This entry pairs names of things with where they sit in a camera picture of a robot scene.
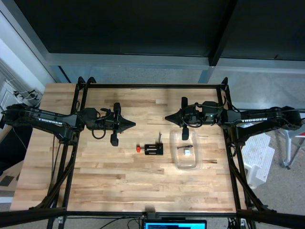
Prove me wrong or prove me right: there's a black and white cable bundle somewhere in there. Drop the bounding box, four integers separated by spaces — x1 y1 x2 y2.
13 89 42 101

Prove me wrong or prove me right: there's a black vise with orange knob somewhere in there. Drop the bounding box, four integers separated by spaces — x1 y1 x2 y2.
136 144 164 156

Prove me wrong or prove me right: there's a black table-edge camera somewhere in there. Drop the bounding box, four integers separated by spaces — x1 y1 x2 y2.
142 207 160 219

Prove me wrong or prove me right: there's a black looped gripper cable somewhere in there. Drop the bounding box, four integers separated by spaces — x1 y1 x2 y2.
99 108 112 120
183 118 203 127

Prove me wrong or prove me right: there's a black window post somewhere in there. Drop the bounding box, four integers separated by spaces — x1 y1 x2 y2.
208 0 239 67

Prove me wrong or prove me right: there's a large dark window pane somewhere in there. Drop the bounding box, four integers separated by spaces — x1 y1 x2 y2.
14 0 238 58

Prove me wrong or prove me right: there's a black arched arm cable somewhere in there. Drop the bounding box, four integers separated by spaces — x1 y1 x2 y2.
183 103 203 113

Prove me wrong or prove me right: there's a clear plastic tub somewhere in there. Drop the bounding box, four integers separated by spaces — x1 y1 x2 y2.
169 130 202 171

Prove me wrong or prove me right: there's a blue laptop screen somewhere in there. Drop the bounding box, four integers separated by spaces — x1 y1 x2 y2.
142 219 207 229

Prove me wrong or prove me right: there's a brown cardboard sheet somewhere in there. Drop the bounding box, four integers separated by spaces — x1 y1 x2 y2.
0 159 24 191

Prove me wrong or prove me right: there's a small dark window pane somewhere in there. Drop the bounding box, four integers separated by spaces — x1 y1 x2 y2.
218 0 305 61

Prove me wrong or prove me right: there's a black aluminium frame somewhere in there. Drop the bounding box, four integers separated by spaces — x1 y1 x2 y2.
0 76 305 229

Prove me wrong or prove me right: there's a grey metal stand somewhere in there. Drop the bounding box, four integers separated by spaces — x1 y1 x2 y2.
278 130 305 170

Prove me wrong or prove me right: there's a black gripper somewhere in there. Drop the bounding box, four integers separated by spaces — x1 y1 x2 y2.
164 96 204 141
99 102 136 147

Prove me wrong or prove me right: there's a white cabinet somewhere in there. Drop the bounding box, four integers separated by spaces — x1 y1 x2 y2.
0 59 45 113

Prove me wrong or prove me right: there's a black foam pad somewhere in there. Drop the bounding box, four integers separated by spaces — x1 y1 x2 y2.
0 175 14 187

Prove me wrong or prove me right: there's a white ribbed plastic block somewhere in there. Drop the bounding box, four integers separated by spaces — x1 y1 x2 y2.
242 133 276 190

